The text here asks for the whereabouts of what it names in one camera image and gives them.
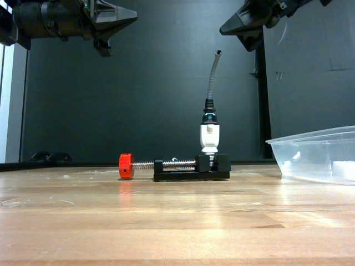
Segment black power plug braided cable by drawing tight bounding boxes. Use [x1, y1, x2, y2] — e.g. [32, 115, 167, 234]
[201, 49, 223, 126]

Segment white receptacle socket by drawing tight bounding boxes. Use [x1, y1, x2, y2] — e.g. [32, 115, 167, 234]
[199, 123, 221, 156]

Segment clear plastic tub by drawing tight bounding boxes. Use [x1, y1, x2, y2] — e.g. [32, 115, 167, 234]
[265, 126, 355, 186]

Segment black clamp with red knob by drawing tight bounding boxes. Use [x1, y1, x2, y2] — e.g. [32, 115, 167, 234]
[118, 153, 231, 183]

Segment small white block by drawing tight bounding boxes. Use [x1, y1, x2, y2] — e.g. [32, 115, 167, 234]
[331, 160, 355, 178]

